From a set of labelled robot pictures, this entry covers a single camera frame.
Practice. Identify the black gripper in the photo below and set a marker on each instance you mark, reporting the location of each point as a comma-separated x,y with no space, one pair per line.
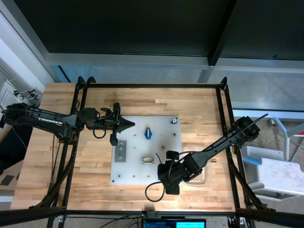
175,173
116,123

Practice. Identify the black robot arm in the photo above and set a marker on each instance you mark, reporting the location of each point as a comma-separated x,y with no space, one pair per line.
221,142
47,120

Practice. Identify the beige connector housing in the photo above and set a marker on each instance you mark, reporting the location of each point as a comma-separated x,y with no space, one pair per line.
148,161

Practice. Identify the blue plastic clamp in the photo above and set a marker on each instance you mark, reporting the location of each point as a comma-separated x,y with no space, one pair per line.
145,136

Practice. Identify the silver black cylindrical plug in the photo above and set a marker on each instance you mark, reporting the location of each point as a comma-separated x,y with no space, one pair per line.
148,132

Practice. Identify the white plastic board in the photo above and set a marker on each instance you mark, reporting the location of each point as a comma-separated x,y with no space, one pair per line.
137,166

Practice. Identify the grey metal plate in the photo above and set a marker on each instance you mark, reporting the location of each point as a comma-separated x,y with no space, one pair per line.
123,159

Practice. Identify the clear plastic tub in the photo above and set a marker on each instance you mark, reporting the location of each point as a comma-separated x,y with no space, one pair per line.
205,179

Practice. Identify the small blue white socket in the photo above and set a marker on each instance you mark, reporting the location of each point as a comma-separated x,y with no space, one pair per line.
173,121

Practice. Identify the laptop screen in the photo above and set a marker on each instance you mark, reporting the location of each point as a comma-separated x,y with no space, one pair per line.
185,224

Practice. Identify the black case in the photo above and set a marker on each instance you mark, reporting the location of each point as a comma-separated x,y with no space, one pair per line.
12,147

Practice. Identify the white step stool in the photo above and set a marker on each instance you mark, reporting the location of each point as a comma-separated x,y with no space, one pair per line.
278,175

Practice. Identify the brown cardboard box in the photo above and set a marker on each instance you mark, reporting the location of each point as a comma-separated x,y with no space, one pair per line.
12,169

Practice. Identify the white red metal stand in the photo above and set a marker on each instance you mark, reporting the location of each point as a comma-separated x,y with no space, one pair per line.
286,142

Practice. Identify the black metal frame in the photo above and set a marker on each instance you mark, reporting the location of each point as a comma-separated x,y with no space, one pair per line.
152,85

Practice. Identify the grey partition frame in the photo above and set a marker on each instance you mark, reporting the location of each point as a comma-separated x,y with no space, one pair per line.
142,58

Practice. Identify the black wall pillar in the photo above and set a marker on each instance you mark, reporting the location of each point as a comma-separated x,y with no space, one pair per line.
221,35

